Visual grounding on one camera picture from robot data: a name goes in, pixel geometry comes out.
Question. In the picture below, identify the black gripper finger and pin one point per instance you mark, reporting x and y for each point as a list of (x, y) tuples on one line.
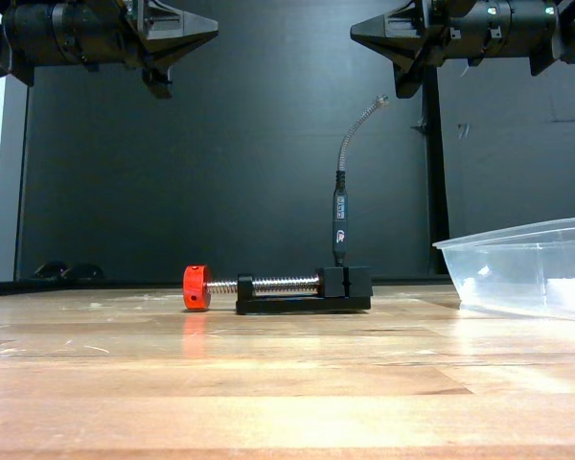
[(402, 21), (402, 50), (196, 25), (172, 50)]

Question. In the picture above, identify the black USB-C socket adapter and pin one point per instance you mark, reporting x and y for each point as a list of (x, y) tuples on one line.
[(340, 242)]

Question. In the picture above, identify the clear plastic tub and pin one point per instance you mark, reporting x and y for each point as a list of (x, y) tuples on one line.
[(498, 287)]

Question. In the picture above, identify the black vise with red knob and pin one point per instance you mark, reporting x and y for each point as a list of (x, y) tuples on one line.
[(287, 304)]

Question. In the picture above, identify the black curved frame foot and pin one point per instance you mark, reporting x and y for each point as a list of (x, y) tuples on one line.
[(50, 270), (84, 272)]

